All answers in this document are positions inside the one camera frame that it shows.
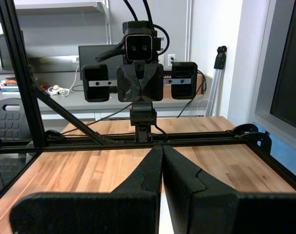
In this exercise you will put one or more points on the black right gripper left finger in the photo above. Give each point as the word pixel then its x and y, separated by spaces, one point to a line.
pixel 94 212

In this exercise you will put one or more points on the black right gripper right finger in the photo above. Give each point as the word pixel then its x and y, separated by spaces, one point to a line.
pixel 235 214

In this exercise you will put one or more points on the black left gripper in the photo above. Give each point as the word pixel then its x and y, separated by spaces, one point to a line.
pixel 96 73

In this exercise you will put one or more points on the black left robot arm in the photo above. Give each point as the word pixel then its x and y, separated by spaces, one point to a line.
pixel 143 117

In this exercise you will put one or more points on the wide black computer monitor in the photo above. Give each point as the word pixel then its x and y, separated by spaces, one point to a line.
pixel 99 56

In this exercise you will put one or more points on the grey office desk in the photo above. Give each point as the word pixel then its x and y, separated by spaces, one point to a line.
pixel 65 102

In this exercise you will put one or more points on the blue panel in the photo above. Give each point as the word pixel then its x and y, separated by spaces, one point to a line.
pixel 286 156

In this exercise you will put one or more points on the folded aluminium tripod stand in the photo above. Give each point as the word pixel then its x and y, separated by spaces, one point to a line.
pixel 219 73

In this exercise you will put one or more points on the grey plastic chair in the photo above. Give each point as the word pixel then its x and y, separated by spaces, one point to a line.
pixel 8 119

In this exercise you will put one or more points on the stack of books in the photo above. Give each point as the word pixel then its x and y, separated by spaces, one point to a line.
pixel 10 85

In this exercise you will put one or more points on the small black computer monitor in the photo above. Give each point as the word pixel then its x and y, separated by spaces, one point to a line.
pixel 5 53

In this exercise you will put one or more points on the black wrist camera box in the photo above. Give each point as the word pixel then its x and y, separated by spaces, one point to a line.
pixel 138 47

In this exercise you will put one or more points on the white wall outlet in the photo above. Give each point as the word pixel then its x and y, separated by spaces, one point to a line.
pixel 171 60

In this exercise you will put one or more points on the white wall shelf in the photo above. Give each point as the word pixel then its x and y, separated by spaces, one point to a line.
pixel 52 7

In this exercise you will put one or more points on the black aluminium frame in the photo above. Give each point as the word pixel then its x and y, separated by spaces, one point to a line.
pixel 18 73

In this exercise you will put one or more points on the dark window with grey frame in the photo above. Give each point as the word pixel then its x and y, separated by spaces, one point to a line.
pixel 289 61

